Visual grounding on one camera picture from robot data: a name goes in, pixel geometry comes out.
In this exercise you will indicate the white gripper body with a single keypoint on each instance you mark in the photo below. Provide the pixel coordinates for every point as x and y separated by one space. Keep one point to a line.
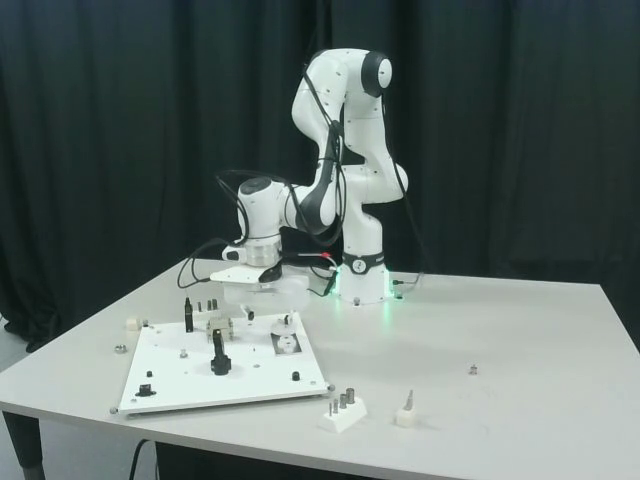
270 294

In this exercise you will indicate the white large gear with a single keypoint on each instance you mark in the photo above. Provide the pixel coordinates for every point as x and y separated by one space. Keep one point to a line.
281 331

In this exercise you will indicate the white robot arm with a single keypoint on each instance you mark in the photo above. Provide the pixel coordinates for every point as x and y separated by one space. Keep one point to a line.
360 225

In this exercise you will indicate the white medium gear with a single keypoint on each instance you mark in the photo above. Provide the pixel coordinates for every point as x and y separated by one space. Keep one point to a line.
286 344

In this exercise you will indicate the black wrist band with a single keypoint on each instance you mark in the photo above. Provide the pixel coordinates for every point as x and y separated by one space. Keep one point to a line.
270 274

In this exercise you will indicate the flat white wrist plate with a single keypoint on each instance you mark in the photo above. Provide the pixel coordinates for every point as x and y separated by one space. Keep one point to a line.
235 275

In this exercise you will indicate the black D-SUB plug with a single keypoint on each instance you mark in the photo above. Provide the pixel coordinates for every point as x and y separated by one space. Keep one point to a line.
219 362

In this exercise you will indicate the thin black rod red tag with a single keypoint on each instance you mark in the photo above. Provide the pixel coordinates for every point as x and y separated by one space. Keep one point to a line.
312 255

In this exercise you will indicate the black slim upright plug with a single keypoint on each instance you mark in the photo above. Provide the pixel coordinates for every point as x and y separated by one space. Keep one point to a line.
188 317

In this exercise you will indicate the white task board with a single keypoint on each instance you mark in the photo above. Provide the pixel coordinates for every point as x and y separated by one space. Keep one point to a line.
200 385

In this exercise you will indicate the wide metal round peg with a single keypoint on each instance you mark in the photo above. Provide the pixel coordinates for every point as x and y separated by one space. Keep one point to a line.
343 401

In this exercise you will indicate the widest metal round peg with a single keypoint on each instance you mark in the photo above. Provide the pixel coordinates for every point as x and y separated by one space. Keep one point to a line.
351 398

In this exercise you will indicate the small white block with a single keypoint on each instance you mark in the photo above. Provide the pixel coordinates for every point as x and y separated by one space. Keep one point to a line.
132 323

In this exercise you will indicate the metal nut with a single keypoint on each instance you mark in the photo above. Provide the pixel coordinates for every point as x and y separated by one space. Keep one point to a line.
118 348

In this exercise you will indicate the slim grey metal peg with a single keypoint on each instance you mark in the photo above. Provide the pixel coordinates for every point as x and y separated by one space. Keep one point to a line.
409 400

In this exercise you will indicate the small white peg holder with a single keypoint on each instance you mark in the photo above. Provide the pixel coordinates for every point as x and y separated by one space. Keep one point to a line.
405 417

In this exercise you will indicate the black curtains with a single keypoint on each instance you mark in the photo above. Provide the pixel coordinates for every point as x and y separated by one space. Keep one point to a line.
100 125

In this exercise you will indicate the black table leg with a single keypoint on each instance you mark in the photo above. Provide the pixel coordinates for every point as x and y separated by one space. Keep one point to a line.
22 445

